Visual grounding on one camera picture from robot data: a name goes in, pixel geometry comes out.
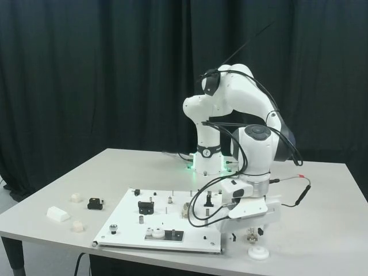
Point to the white small gear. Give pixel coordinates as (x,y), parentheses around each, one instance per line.
(149,231)

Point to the black D-SUB plug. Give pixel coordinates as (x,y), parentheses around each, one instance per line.
(94,203)

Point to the dark table leg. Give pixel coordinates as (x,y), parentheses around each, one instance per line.
(13,256)

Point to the small white holder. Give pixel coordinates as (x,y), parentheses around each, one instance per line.
(78,226)
(76,198)

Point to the long white holder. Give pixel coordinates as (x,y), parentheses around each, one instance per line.
(57,214)

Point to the white task board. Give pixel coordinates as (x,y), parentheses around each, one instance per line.
(126,218)

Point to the white large gear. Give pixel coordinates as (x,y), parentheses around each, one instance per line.
(258,252)

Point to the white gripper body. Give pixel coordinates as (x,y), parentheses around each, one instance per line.
(271,211)

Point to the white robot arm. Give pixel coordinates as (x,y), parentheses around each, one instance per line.
(247,97)

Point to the black curtain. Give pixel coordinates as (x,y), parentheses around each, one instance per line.
(86,72)

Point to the silver black waterproof plug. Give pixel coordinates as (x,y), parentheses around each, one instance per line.
(113,228)

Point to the beige metal plug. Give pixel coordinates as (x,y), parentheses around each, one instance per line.
(251,235)

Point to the metal square peg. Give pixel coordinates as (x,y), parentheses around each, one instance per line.
(206,212)

